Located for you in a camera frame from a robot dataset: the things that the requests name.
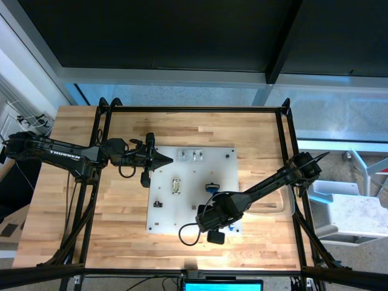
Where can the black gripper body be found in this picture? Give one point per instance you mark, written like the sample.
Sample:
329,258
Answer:
212,221
148,157

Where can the screen with blue edge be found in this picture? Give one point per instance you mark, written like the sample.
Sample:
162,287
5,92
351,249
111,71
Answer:
221,286

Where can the black camera box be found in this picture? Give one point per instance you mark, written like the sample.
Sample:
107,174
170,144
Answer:
191,272

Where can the white task board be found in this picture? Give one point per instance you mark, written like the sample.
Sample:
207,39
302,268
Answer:
182,218

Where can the white metal stand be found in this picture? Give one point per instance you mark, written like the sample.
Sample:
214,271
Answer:
357,212

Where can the small black clamp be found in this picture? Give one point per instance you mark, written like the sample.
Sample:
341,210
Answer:
158,204

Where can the black vertical post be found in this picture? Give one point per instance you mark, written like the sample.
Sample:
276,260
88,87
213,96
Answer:
282,45

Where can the grey connector housing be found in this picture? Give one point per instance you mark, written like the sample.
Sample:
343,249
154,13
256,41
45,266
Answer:
176,186

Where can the brown cardboard box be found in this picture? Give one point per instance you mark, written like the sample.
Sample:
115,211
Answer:
12,218

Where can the blue block with black top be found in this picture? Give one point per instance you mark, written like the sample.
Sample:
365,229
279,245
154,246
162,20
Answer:
212,188

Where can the small blue white block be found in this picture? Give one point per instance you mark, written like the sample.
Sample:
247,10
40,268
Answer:
232,228

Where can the silver plate with posts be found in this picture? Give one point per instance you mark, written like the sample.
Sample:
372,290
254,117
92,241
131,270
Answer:
189,159

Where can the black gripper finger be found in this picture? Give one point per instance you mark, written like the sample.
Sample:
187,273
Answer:
158,164
159,157

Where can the black aluminium table frame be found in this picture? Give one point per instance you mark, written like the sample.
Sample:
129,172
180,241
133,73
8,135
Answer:
194,109

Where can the clear plastic tub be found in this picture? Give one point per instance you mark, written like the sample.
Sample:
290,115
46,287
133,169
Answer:
272,209

